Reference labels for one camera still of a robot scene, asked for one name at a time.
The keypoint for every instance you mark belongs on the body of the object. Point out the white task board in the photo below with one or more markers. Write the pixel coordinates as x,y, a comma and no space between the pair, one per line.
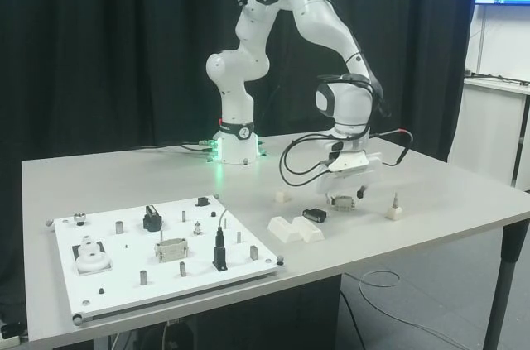
136,300

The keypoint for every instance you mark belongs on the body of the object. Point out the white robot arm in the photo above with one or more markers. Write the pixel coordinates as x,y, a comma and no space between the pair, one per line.
331,35

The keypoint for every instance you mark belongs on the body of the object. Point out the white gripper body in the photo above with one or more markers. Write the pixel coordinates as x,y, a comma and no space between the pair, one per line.
348,182

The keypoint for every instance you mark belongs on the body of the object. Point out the black D-SUB plug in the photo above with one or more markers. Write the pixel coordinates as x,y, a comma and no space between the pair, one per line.
152,219

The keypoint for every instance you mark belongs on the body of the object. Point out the white small gear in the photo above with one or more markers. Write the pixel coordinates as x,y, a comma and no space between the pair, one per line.
87,239

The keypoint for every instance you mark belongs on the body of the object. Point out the white large gear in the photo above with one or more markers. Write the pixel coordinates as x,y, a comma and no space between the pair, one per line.
94,266

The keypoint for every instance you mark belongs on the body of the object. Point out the small white holder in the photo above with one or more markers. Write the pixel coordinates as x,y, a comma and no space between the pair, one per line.
283,197

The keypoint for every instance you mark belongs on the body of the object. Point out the white cabinet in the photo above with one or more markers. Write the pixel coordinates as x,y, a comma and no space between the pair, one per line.
488,130

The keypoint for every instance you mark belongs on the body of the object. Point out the metal square peg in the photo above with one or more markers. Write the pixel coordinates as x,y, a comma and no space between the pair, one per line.
253,252

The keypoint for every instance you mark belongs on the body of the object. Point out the metal BNC plug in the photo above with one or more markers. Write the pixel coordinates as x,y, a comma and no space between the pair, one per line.
198,228

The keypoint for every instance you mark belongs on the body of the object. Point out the metal rectangular connector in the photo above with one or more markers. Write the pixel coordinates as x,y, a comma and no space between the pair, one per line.
343,202

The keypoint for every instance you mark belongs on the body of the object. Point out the black Ethernet plug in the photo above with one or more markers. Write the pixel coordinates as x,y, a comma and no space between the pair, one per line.
220,252

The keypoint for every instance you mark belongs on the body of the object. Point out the slim metal peg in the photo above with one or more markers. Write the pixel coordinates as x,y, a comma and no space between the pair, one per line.
396,200

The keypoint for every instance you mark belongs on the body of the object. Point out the metal knurled bolt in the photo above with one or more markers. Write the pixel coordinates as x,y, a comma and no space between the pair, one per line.
80,217

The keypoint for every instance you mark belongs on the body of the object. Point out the grey table leg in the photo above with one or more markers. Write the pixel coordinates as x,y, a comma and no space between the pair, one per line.
511,284

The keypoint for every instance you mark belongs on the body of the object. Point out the white peg holder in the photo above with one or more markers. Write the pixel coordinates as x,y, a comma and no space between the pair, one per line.
394,214

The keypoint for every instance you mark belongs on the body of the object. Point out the black USB plug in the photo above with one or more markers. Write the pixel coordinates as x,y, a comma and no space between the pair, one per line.
314,215

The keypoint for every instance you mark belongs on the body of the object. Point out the white medium gear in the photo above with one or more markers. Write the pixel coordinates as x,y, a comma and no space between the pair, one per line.
89,248

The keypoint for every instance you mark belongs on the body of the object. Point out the black curtain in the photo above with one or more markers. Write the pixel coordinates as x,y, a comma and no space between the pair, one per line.
103,35

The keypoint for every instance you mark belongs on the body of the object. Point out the white holder with holes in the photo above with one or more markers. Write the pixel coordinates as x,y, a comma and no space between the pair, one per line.
310,232
281,229

